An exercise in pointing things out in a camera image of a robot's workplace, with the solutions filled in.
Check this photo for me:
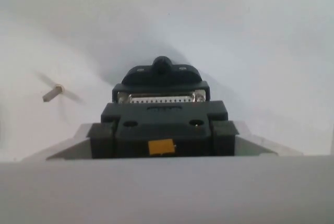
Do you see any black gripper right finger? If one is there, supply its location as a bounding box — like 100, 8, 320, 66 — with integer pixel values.
210, 120, 305, 157

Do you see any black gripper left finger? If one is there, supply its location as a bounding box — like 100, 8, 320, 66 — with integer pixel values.
22, 123, 116, 161

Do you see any black D-SUB plug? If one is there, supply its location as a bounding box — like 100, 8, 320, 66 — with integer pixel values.
100, 56, 229, 160

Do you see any white task board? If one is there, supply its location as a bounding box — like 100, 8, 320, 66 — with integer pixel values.
0, 0, 334, 163

